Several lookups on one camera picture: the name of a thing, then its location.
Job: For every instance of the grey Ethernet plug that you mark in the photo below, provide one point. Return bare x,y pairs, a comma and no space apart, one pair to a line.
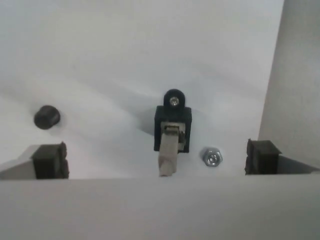
167,155

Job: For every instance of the small metal hex bolt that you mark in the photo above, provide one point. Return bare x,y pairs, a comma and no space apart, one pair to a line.
212,157

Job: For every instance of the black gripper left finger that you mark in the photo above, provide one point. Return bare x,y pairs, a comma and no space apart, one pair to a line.
47,162

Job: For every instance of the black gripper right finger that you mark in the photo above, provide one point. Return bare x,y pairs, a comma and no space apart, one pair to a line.
265,160

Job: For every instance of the white task board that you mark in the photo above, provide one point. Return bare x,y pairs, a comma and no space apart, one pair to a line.
125,62

